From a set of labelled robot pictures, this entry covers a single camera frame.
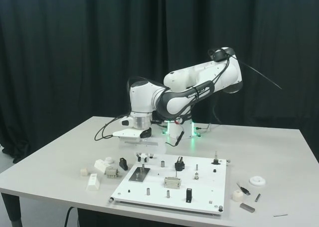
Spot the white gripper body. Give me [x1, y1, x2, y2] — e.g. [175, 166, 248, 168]
[119, 136, 167, 155]

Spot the white large gear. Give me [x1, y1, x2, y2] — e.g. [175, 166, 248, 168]
[249, 177, 267, 188]

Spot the black Ethernet plug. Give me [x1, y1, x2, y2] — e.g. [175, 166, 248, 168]
[174, 157, 186, 172]

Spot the thin black rod red tag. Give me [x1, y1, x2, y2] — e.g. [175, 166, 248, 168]
[165, 119, 185, 147]

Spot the white angled holder block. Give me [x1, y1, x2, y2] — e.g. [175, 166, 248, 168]
[94, 158, 111, 173]

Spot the white task board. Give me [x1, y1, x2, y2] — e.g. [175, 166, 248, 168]
[108, 154, 232, 216]

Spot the white long holder block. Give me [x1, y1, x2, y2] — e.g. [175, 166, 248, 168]
[86, 173, 101, 192]

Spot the metal bolt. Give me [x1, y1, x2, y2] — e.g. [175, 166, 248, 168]
[211, 151, 221, 166]

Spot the pale grey table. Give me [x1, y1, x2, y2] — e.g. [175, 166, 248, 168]
[0, 116, 319, 227]

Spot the black USB plug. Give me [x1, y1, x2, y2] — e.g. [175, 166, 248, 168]
[236, 182, 251, 196]

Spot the metal square peg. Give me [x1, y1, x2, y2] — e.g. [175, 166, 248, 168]
[239, 203, 256, 212]

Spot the black curtain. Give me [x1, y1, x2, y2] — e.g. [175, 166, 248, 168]
[0, 0, 319, 163]

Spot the dark table leg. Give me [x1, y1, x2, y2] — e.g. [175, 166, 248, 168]
[0, 193, 21, 227]

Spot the black cable loop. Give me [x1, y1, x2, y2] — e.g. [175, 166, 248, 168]
[94, 114, 131, 141]

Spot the black cable under table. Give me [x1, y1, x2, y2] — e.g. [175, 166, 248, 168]
[65, 206, 78, 227]

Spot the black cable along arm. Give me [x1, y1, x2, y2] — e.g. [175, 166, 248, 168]
[185, 47, 236, 108]

